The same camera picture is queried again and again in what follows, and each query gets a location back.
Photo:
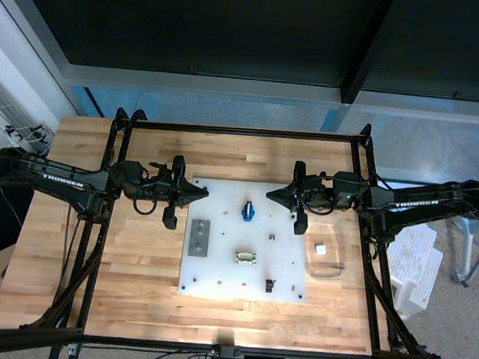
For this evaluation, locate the blue connector with silver insert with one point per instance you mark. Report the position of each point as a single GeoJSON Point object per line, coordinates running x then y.
{"type": "Point", "coordinates": [247, 211]}

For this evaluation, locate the grey metal stand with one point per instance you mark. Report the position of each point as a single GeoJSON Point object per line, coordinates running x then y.
{"type": "Point", "coordinates": [466, 262]}

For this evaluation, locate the beige multi-pin connector housing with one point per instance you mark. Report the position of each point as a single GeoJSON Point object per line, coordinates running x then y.
{"type": "Point", "coordinates": [245, 258]}

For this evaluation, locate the small metal clamp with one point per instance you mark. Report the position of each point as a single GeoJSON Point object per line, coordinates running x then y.
{"type": "Point", "coordinates": [272, 237]}

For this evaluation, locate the clear plastic tub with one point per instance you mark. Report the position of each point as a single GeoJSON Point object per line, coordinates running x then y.
{"type": "Point", "coordinates": [342, 234]}

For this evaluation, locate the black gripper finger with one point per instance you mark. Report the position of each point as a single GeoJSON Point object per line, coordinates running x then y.
{"type": "Point", "coordinates": [190, 197]}
{"type": "Point", "coordinates": [284, 192]}
{"type": "Point", "coordinates": [285, 202]}
{"type": "Point", "coordinates": [192, 186]}

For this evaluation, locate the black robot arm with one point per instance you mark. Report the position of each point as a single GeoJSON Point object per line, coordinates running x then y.
{"type": "Point", "coordinates": [60, 181]}
{"type": "Point", "coordinates": [417, 204]}

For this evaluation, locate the white task board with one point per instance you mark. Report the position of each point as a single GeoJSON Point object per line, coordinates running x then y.
{"type": "Point", "coordinates": [226, 268]}

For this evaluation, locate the black low camera box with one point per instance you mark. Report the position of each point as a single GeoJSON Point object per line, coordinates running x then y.
{"type": "Point", "coordinates": [226, 349]}

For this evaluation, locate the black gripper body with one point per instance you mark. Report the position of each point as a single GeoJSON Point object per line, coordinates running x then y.
{"type": "Point", "coordinates": [316, 192]}
{"type": "Point", "coordinates": [161, 189]}

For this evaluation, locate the grey metal plate with posts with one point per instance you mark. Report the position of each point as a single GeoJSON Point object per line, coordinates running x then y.
{"type": "Point", "coordinates": [198, 238]}

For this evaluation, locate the white foam block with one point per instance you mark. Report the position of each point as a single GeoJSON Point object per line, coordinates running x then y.
{"type": "Point", "coordinates": [417, 271]}

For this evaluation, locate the small white part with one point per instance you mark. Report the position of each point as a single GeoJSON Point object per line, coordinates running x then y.
{"type": "Point", "coordinates": [320, 248]}

